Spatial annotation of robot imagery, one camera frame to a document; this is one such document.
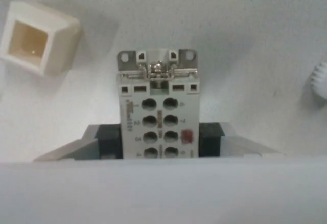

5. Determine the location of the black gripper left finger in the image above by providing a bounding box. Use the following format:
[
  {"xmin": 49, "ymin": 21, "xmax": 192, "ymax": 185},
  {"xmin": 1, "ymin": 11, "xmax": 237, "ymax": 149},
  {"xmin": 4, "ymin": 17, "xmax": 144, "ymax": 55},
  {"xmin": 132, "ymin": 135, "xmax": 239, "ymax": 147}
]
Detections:
[{"xmin": 33, "ymin": 123, "xmax": 125, "ymax": 161}]

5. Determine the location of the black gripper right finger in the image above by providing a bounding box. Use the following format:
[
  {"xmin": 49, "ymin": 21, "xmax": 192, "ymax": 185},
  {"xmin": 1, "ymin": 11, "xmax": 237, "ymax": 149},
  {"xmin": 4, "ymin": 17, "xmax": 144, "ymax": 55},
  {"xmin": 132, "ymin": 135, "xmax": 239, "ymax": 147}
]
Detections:
[{"xmin": 198, "ymin": 122, "xmax": 282, "ymax": 160}]

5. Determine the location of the grey waterproof plug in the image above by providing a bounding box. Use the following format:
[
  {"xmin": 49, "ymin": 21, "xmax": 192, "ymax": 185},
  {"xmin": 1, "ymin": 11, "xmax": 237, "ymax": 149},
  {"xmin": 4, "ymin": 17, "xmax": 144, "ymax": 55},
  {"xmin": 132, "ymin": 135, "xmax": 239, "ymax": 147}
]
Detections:
[{"xmin": 116, "ymin": 49, "xmax": 200, "ymax": 160}]

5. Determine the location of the cream hollow square holder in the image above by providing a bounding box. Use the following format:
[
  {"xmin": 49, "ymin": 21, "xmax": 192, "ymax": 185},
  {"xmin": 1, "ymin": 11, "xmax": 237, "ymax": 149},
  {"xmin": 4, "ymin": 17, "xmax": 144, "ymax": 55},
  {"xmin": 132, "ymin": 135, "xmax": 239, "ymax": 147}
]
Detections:
[{"xmin": 0, "ymin": 0, "xmax": 83, "ymax": 77}]

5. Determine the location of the white small gear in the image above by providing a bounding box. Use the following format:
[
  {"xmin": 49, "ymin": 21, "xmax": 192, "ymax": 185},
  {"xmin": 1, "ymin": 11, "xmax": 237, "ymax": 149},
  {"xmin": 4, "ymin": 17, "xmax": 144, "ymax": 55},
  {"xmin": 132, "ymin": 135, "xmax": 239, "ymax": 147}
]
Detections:
[{"xmin": 305, "ymin": 60, "xmax": 327, "ymax": 108}]

